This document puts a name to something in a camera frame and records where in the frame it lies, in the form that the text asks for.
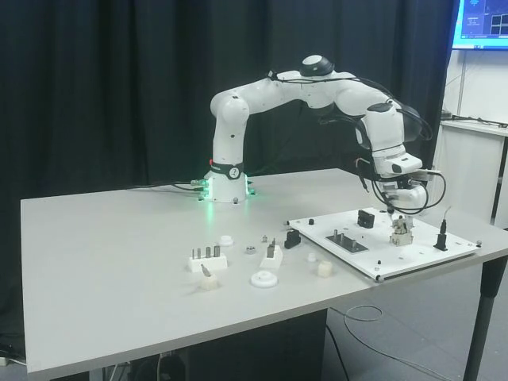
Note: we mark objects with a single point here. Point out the small white bolt holder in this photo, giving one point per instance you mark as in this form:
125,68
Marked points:
208,283

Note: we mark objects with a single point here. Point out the white large gear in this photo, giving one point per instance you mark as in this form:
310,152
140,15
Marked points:
264,279

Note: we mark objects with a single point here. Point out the flat white camera plate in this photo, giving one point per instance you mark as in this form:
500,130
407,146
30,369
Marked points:
424,176

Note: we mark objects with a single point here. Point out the white task board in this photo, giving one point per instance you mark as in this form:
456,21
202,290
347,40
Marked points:
397,258

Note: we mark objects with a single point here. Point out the white round peg holder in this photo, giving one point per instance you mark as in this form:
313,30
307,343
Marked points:
206,264

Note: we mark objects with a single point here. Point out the small white box dark window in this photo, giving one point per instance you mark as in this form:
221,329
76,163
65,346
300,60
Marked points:
406,163

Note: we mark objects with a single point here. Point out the black USB plug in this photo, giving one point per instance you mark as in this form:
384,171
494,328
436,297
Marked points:
441,240

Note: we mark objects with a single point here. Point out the white medium gear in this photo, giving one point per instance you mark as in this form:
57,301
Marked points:
225,240

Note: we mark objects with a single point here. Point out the white small gear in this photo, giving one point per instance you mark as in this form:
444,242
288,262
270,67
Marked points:
311,257

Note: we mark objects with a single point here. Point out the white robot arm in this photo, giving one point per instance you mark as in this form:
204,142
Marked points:
230,131

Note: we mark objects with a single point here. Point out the black table leg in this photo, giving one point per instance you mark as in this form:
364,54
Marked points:
482,317

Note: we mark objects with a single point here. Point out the white square peg holder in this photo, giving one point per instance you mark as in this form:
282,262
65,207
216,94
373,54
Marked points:
272,262

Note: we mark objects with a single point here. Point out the thin black rod red tag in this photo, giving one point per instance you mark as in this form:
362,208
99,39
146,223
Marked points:
363,182

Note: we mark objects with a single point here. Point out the small cream holder block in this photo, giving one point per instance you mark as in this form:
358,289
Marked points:
324,269

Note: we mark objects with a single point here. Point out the blue screen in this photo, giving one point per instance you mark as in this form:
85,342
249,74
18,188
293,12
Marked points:
482,24

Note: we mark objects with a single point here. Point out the metal bolt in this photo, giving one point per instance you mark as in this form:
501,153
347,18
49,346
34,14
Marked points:
205,270

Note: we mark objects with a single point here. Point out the grey waterproof plug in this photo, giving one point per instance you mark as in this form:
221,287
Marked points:
401,228

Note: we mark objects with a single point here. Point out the black D-SUB plug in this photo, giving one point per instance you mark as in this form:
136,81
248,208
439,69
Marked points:
292,240

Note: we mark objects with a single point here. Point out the black curtain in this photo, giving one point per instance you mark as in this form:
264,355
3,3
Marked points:
119,79

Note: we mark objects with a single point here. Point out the thick metal square peg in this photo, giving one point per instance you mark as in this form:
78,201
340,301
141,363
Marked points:
270,251

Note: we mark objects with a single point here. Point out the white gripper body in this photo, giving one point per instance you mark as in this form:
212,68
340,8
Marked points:
412,198

